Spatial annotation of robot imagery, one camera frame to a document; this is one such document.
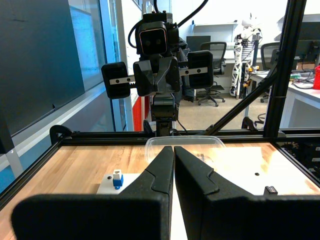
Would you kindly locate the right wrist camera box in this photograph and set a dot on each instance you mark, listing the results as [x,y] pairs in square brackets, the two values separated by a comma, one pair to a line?
[153,40]

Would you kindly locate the dark computer monitor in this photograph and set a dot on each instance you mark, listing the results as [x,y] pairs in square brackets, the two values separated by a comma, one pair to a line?
[197,42]

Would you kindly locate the dark desk monitors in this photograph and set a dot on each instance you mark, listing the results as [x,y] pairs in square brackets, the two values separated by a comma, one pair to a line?
[310,37]

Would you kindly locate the white wall shelf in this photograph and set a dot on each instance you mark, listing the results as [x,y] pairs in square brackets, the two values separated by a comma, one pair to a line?
[215,25]

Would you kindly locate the black connector housing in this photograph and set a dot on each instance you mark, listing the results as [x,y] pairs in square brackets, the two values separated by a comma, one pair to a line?
[271,190]

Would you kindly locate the black office chair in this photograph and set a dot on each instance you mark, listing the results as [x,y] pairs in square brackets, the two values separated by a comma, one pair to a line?
[267,52]
[212,55]

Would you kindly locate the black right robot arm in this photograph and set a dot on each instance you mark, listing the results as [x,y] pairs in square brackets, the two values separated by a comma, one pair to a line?
[163,112]

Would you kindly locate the small blue white connector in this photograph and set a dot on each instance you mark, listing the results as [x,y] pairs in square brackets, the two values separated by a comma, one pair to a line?
[117,183]

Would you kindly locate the red container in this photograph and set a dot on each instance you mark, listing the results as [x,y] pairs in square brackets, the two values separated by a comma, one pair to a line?
[317,77]

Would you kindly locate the white office desk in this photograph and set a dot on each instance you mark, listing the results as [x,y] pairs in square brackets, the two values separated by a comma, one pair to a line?
[305,92]

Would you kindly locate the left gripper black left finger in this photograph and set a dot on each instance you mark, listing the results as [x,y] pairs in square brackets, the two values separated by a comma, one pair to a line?
[100,217]

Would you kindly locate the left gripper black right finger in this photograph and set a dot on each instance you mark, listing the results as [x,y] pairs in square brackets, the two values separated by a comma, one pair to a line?
[237,217]

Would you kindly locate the white lattice humanoid robot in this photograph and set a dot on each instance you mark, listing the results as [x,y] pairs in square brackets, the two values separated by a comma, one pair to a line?
[237,67]

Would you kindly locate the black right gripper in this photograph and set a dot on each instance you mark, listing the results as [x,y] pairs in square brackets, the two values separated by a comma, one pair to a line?
[200,70]

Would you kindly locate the clear plastic tub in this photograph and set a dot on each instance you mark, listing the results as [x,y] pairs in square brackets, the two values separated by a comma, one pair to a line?
[185,140]

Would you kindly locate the red cabinet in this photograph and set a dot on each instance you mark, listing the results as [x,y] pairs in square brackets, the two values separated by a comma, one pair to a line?
[138,112]

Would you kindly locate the black aluminium frame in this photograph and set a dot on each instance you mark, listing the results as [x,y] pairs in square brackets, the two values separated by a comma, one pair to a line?
[100,137]

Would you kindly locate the white task board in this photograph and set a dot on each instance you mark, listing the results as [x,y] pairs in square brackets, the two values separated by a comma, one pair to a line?
[237,185]

